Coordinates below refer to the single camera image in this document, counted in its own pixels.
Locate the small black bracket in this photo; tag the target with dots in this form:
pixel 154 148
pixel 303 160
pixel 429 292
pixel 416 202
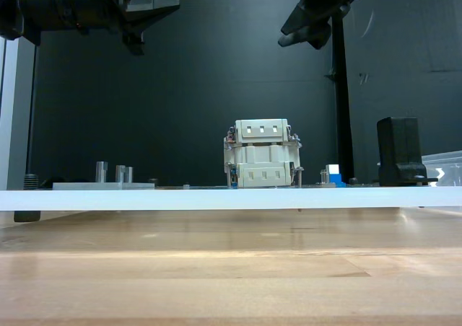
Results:
pixel 397 149

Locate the black aluminium frame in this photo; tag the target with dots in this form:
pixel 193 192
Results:
pixel 343 124

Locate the white task board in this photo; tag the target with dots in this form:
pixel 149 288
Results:
pixel 216 199

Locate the beige connector base socket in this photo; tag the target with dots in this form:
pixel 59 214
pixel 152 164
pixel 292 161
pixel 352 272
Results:
pixel 263 174

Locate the grey metal plate with posts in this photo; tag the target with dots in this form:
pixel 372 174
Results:
pixel 90 185

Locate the blue clamp holder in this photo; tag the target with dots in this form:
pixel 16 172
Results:
pixel 234 178

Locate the clear plastic tub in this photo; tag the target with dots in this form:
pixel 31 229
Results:
pixel 447 167

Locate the black board screw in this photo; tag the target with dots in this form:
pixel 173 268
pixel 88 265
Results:
pixel 30 181

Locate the beige HAN10E connector insert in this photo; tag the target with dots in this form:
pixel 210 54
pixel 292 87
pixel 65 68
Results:
pixel 261 131

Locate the small blue white connector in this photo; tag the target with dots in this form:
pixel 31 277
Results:
pixel 334 171

